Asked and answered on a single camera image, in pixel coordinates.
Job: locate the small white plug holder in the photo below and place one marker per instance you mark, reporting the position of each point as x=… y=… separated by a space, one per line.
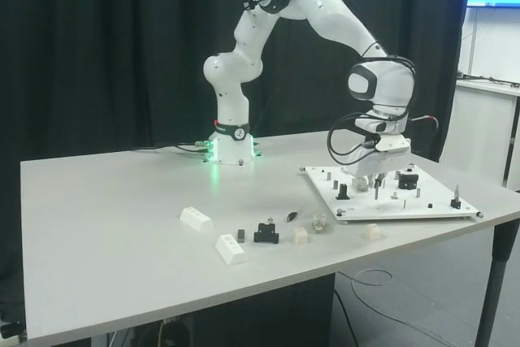
x=301 y=236
x=373 y=232

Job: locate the black D-SUB plug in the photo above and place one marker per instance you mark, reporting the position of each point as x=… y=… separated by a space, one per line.
x=267 y=234

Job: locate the clear Ethernet plug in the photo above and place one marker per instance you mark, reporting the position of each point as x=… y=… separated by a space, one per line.
x=319 y=222

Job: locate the black curtains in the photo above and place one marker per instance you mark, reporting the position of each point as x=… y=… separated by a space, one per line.
x=101 y=50

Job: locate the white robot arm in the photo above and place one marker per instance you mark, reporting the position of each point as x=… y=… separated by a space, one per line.
x=321 y=9

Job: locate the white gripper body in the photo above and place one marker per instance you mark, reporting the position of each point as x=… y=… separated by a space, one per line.
x=375 y=164

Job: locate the dark table leg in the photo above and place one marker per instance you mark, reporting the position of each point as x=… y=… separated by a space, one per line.
x=493 y=282

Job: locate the white cabinet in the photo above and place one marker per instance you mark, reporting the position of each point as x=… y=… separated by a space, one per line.
x=483 y=127

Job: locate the metal square peg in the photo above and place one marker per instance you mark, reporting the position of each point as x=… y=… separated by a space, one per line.
x=241 y=236

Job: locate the black waterproof plug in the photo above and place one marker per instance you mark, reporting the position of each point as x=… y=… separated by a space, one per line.
x=292 y=216

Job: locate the white peg holder with holes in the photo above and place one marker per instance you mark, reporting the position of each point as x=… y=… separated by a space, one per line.
x=230 y=248
x=195 y=219

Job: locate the white task board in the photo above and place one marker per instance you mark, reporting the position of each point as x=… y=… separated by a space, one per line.
x=365 y=206

